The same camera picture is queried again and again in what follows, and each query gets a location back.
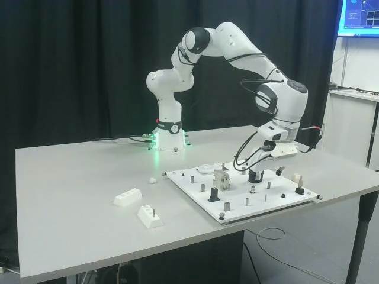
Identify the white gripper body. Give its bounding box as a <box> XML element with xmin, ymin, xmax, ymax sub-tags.
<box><xmin>247</xmin><ymin>147</ymin><xmax>285</xmax><ymax>173</ymax></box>

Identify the white peg holder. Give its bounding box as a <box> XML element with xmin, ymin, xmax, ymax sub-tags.
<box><xmin>137</xmin><ymin>204</ymin><xmax>164</xmax><ymax>230</ymax></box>
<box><xmin>113</xmin><ymin>188</ymin><xmax>144</xmax><ymax>207</ymax></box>

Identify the black D-SUB plug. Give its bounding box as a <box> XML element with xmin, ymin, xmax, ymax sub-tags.
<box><xmin>248</xmin><ymin>169</ymin><xmax>264</xmax><ymax>183</ymax></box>

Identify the flat white mounting plate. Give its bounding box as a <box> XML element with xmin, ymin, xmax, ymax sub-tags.
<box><xmin>269</xmin><ymin>141</ymin><xmax>298</xmax><ymax>157</ymax></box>

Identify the beige connector block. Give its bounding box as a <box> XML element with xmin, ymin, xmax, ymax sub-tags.
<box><xmin>213</xmin><ymin>170</ymin><xmax>231</xmax><ymax>192</ymax></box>

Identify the white task board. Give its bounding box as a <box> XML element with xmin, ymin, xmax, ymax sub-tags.
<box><xmin>165</xmin><ymin>162</ymin><xmax>323</xmax><ymax>226</ymax></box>

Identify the white cabinet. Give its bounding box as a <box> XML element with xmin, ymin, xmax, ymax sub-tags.
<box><xmin>321</xmin><ymin>88</ymin><xmax>379</xmax><ymax>172</ymax></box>

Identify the black table leg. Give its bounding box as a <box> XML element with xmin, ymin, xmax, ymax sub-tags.
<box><xmin>346</xmin><ymin>189</ymin><xmax>375</xmax><ymax>284</ymax></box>

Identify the blue screen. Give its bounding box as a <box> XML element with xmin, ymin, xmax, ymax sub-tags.
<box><xmin>336</xmin><ymin>0</ymin><xmax>379</xmax><ymax>38</ymax></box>

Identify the black curtain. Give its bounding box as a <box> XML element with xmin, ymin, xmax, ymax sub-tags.
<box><xmin>0</xmin><ymin>0</ymin><xmax>341</xmax><ymax>267</ymax></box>

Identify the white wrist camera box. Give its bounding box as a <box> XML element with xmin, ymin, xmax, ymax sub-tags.
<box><xmin>259</xmin><ymin>124</ymin><xmax>288</xmax><ymax>142</ymax></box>

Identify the silver flange ring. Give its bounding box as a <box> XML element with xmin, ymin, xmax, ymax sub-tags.
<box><xmin>285</xmin><ymin>122</ymin><xmax>301</xmax><ymax>141</ymax></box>

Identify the grey floor cable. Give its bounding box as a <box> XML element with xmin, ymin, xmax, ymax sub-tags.
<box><xmin>251</xmin><ymin>227</ymin><xmax>379</xmax><ymax>273</ymax></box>

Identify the black base cable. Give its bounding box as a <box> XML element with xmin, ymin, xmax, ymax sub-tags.
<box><xmin>94</xmin><ymin>135</ymin><xmax>155</xmax><ymax>143</ymax></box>

